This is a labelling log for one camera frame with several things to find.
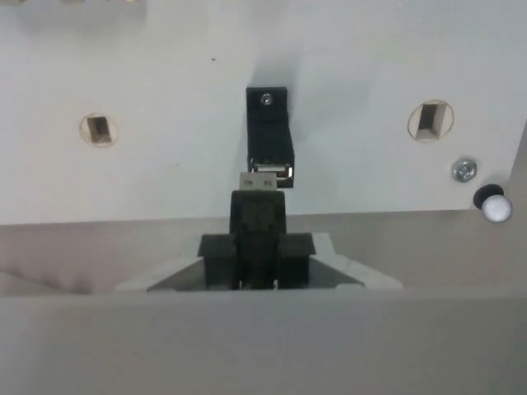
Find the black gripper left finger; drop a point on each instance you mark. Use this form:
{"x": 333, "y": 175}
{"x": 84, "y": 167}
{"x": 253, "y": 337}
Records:
{"x": 218, "y": 263}

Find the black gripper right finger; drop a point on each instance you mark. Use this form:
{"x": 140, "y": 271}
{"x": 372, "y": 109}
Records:
{"x": 296, "y": 263}

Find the black USB plug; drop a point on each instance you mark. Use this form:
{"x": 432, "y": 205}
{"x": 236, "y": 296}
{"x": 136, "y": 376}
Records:
{"x": 257, "y": 222}

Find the white task board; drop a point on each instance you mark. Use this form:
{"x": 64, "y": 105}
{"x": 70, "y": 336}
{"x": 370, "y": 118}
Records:
{"x": 164, "y": 82}

